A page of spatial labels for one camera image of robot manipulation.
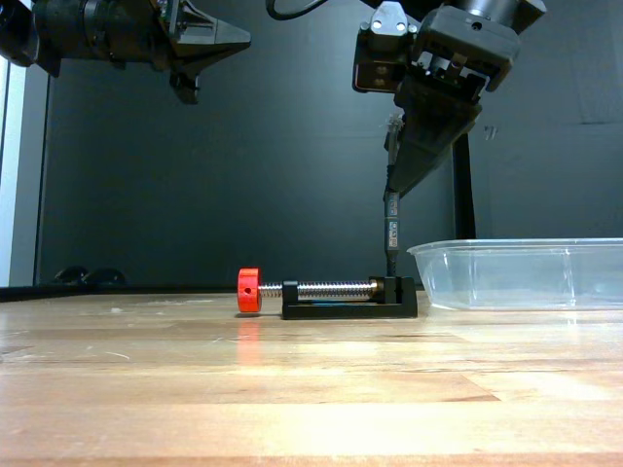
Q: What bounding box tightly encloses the black clamp with red knob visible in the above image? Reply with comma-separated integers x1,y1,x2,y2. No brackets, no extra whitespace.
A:
237,266,419,321

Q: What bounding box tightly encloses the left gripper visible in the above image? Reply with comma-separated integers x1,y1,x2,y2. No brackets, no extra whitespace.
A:
82,0,253,105

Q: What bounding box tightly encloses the clear plastic container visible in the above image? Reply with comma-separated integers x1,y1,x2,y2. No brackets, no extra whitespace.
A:
406,236,623,312

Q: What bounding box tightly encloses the short black frayed cable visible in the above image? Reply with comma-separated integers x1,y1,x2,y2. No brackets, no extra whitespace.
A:
382,112,406,281

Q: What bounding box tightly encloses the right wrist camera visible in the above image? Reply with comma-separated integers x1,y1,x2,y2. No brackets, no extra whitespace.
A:
352,1,421,93

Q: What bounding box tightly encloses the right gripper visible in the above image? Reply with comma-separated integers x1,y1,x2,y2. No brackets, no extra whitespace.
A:
387,3,523,199

